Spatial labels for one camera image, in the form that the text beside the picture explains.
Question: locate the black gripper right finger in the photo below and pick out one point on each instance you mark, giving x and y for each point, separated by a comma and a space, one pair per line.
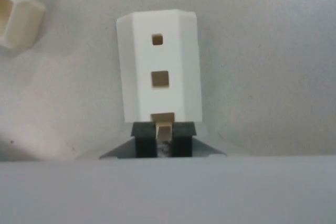
183, 140

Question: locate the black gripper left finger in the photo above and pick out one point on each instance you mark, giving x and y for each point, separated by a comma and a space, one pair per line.
143, 140

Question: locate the metal square peg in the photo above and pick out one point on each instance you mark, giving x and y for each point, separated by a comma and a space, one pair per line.
164, 133

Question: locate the white square peg holder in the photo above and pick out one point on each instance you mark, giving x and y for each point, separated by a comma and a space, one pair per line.
160, 58

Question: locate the cream plug holder cube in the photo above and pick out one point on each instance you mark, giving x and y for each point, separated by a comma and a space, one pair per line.
26, 24

